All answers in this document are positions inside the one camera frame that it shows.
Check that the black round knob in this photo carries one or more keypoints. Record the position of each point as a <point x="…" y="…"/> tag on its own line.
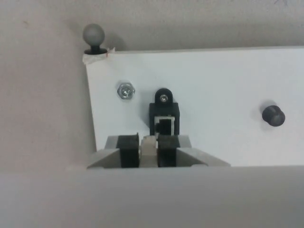
<point x="273" y="115"/>

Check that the white task board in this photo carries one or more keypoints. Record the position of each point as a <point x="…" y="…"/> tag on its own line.
<point x="213" y="95"/>

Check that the metal hex nut bolt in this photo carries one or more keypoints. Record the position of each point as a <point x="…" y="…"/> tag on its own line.
<point x="126" y="90"/>

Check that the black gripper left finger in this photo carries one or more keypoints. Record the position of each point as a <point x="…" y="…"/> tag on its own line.
<point x="128" y="152"/>

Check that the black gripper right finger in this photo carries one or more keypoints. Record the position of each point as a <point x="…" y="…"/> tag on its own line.
<point x="167" y="152"/>

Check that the grey ball marker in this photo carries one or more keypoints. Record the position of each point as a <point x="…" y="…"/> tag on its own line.
<point x="93" y="35"/>

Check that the pale Ethernet plug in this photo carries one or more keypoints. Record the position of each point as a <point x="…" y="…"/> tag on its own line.
<point x="148" y="152"/>

